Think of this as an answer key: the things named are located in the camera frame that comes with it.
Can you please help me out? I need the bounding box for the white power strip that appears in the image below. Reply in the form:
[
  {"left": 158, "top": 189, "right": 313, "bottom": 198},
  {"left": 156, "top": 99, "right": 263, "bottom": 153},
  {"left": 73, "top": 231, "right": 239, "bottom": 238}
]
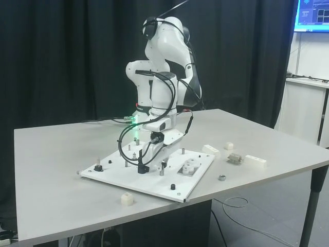
[{"left": 0, "top": 230, "right": 16, "bottom": 245}]

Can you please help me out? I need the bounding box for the dark table leg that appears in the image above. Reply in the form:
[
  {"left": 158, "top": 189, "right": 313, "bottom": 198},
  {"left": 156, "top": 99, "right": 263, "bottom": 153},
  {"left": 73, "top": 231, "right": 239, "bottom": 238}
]
[{"left": 301, "top": 164, "right": 326, "bottom": 247}]

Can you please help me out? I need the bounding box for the flat white mounting plate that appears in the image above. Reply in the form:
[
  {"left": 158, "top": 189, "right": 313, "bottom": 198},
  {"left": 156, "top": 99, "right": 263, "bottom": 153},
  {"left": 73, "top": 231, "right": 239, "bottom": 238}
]
[{"left": 163, "top": 129, "right": 186, "bottom": 147}]

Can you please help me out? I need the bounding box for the small black camera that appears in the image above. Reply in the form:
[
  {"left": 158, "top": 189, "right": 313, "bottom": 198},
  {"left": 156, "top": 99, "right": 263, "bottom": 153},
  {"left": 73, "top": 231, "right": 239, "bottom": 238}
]
[{"left": 151, "top": 131, "right": 165, "bottom": 144}]

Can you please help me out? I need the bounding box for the long white peg holder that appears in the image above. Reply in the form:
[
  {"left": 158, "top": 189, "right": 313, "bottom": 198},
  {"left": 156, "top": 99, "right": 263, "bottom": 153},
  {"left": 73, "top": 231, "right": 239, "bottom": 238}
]
[
  {"left": 244, "top": 154, "right": 268, "bottom": 169},
  {"left": 202, "top": 144, "right": 222, "bottom": 157}
]

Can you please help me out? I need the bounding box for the black camera cable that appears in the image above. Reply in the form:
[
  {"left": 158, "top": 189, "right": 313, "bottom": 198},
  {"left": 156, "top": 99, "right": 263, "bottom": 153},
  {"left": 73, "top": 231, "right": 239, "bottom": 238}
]
[{"left": 117, "top": 68, "right": 178, "bottom": 165}]

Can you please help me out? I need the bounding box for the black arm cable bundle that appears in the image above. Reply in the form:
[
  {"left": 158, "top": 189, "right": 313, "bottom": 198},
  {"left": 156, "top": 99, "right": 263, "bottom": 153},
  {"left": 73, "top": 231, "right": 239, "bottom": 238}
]
[{"left": 140, "top": 15, "right": 206, "bottom": 110}]

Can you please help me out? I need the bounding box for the small white sensor box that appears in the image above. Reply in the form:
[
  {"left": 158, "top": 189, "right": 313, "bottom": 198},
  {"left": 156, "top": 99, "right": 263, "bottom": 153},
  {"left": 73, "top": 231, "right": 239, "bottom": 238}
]
[{"left": 142, "top": 120, "right": 168, "bottom": 132}]

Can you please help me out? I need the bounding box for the metal connector plug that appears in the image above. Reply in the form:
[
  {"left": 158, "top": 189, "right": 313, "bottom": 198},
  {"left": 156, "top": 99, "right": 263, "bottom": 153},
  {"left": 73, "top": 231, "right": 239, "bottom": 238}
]
[{"left": 226, "top": 153, "right": 244, "bottom": 165}]

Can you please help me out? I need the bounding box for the black curtain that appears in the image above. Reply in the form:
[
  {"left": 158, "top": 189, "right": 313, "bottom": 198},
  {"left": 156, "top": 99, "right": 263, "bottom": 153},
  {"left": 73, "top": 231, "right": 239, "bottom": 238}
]
[{"left": 0, "top": 0, "right": 300, "bottom": 232}]

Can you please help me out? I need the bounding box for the black table cable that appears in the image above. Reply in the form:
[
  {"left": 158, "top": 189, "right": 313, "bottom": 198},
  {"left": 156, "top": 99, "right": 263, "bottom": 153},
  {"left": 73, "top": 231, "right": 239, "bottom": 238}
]
[{"left": 84, "top": 115, "right": 136, "bottom": 126}]

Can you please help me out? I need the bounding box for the blue screen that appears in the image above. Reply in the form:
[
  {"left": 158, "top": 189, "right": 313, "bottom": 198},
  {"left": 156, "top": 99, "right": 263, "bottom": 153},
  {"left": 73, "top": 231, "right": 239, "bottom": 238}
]
[{"left": 294, "top": 0, "right": 329, "bottom": 33}]

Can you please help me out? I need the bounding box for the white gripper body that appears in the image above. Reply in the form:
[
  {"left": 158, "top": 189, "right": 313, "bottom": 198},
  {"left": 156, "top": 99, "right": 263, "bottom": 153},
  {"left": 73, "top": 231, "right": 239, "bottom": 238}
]
[{"left": 142, "top": 140, "right": 180, "bottom": 172}]

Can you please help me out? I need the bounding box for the black floor cable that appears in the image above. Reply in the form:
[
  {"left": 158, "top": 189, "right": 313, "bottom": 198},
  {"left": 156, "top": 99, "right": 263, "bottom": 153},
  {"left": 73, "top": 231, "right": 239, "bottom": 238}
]
[{"left": 209, "top": 209, "right": 233, "bottom": 247}]

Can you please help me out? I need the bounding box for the grey floor cable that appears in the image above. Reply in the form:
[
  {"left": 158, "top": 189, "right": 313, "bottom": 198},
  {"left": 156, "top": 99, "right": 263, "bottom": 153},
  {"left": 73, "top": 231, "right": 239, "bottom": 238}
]
[{"left": 222, "top": 197, "right": 305, "bottom": 247}]

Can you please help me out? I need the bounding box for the white cabinet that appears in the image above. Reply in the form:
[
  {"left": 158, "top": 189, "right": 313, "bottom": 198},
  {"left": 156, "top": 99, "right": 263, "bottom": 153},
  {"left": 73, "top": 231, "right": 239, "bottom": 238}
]
[{"left": 273, "top": 76, "right": 329, "bottom": 149}]

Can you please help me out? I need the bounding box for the white task board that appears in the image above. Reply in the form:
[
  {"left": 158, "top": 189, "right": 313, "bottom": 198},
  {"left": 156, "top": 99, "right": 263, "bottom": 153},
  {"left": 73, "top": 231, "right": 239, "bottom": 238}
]
[{"left": 78, "top": 138, "right": 216, "bottom": 203}]

